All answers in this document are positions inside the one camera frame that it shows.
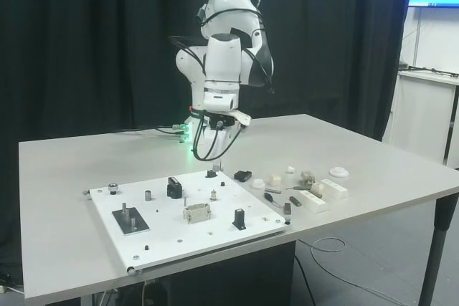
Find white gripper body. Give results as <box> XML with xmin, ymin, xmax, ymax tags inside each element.
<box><xmin>198</xmin><ymin>125</ymin><xmax>231</xmax><ymax>159</ymax></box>

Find white task board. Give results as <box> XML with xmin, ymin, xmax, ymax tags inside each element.
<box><xmin>81</xmin><ymin>168</ymin><xmax>293</xmax><ymax>277</ymax></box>

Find black USB plug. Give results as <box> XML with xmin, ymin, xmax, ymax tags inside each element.
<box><xmin>263</xmin><ymin>191</ymin><xmax>284</xmax><ymax>209</ymax></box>

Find white long peg holder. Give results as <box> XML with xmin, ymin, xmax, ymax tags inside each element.
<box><xmin>320</xmin><ymin>178</ymin><xmax>349</xmax><ymax>200</ymax></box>
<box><xmin>298</xmin><ymin>191</ymin><xmax>329</xmax><ymax>214</ymax></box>

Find black box under table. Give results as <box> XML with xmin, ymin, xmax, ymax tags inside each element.
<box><xmin>157</xmin><ymin>239</ymin><xmax>299</xmax><ymax>306</ymax></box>

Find white large gear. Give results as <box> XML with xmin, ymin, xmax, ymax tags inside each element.
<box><xmin>328</xmin><ymin>165</ymin><xmax>350</xmax><ymax>180</ymax></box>

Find black curtain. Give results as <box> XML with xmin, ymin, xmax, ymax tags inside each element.
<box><xmin>0</xmin><ymin>0</ymin><xmax>410</xmax><ymax>214</ymax></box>

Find grey table leg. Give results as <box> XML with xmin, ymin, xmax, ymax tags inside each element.
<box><xmin>418</xmin><ymin>194</ymin><xmax>451</xmax><ymax>306</ymax></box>
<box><xmin>80</xmin><ymin>279</ymin><xmax>95</xmax><ymax>306</ymax></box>

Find white cabinet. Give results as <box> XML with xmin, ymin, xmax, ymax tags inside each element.
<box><xmin>389</xmin><ymin>69</ymin><xmax>459</xmax><ymax>171</ymax></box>

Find black base cable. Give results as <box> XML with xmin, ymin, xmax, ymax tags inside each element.
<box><xmin>118</xmin><ymin>125</ymin><xmax>189</xmax><ymax>142</ymax></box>

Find thin grey floor cable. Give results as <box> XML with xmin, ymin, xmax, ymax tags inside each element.
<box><xmin>299</xmin><ymin>236</ymin><xmax>424</xmax><ymax>287</ymax></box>

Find black floor cable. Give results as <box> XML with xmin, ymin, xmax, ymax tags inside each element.
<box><xmin>293</xmin><ymin>244</ymin><xmax>317</xmax><ymax>306</ymax></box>

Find black cables on cabinet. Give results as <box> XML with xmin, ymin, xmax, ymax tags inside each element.
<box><xmin>397</xmin><ymin>63</ymin><xmax>459</xmax><ymax>78</ymax></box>

